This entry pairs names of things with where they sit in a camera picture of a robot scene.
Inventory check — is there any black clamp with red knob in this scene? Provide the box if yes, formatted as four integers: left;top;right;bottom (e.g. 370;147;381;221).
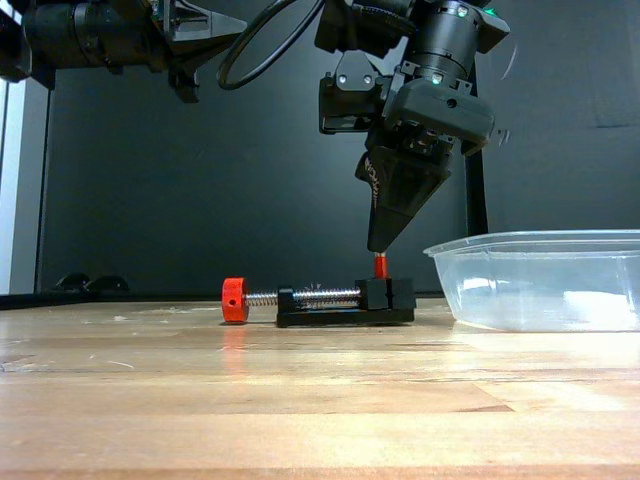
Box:
221;276;417;330

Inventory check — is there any black metal frame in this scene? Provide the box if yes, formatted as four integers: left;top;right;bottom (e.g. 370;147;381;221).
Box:
0;69;490;311

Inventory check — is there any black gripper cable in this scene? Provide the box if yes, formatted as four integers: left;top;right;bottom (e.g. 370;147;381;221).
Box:
216;0;327;92

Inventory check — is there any black rounded object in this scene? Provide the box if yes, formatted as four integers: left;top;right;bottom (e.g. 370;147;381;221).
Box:
87;274;131;294
54;272;91;293

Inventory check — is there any clear plastic container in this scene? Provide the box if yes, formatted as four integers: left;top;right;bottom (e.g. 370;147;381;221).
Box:
422;229;640;334

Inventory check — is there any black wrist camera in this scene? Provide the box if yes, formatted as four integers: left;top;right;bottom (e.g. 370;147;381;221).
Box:
318;49;386;135

